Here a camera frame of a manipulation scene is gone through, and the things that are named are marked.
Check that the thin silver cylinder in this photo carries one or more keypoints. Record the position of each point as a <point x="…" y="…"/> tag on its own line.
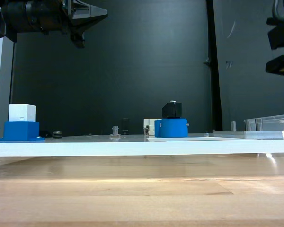
<point x="233" y="126"/>

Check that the white cube block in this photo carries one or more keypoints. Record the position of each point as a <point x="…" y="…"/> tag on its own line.
<point x="21" y="112"/>

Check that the white board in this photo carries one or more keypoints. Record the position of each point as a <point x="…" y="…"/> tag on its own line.
<point x="85" y="147"/>

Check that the white connector housing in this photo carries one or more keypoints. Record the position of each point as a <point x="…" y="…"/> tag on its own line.
<point x="149" y="124"/>

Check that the clear small connector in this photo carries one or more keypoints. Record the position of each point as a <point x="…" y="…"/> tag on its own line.
<point x="115" y="131"/>

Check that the grey metal partition frame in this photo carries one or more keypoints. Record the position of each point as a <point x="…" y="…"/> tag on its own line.
<point x="2" y="94"/>

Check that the blue square holder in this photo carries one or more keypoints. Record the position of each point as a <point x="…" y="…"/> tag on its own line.
<point x="21" y="131"/>

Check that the black frame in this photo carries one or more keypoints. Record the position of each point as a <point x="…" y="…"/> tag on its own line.
<point x="213" y="71"/>

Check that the black threaded screw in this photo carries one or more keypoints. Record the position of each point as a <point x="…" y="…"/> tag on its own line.
<point x="57" y="134"/>

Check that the black plug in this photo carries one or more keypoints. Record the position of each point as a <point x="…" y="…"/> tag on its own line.
<point x="171" y="110"/>

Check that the black small socket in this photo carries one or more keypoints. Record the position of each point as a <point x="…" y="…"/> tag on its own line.
<point x="125" y="124"/>

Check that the aluminium bar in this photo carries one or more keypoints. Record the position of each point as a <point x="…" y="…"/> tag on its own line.
<point x="262" y="134"/>

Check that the small metal clip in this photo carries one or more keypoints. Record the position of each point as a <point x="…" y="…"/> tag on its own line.
<point x="145" y="132"/>

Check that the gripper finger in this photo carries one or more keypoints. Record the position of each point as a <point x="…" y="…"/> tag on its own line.
<point x="281" y="36"/>
<point x="81" y="23"/>
<point x="97" y="11"/>
<point x="281" y="66"/>

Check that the clear plastic tub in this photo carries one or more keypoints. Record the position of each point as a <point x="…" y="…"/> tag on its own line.
<point x="274" y="123"/>

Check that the blue round holder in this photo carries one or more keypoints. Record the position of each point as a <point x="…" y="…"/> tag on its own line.
<point x="174" y="128"/>

